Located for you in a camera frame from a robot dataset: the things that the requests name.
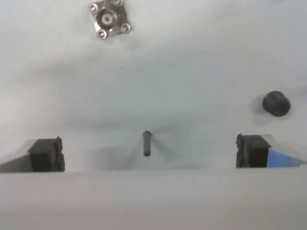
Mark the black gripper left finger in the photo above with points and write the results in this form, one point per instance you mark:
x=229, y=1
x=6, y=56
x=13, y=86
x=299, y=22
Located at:
x=46, y=155

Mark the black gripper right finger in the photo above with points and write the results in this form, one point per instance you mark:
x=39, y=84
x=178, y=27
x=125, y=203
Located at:
x=251, y=153

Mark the metal round peg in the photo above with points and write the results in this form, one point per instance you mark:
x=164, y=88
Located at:
x=146, y=143

